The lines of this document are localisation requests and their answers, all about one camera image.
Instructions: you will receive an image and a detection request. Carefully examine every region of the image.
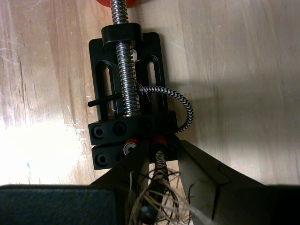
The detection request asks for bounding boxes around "black vise with red knob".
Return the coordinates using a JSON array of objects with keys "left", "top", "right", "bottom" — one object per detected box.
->
[{"left": 87, "top": 0, "right": 179, "bottom": 171}]

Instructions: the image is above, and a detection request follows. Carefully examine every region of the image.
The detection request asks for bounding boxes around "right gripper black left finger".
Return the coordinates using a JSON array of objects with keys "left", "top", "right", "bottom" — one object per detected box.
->
[{"left": 0, "top": 140, "right": 151, "bottom": 225}]

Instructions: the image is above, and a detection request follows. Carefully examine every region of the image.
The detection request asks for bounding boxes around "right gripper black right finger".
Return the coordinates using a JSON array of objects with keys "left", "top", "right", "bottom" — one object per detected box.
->
[{"left": 174, "top": 138, "right": 300, "bottom": 225}]

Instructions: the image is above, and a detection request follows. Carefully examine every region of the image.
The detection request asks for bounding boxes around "black cable tie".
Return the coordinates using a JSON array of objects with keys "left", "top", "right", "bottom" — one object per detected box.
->
[{"left": 87, "top": 95, "right": 122, "bottom": 107}]

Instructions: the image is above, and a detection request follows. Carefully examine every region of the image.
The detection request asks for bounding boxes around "black white braided cable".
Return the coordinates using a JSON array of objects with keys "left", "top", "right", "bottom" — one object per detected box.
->
[{"left": 135, "top": 85, "right": 195, "bottom": 134}]

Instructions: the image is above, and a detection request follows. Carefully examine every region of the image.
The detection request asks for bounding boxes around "red rca connector frayed cable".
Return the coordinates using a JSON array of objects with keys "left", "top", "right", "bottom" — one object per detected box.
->
[{"left": 126, "top": 135, "right": 211, "bottom": 225}]

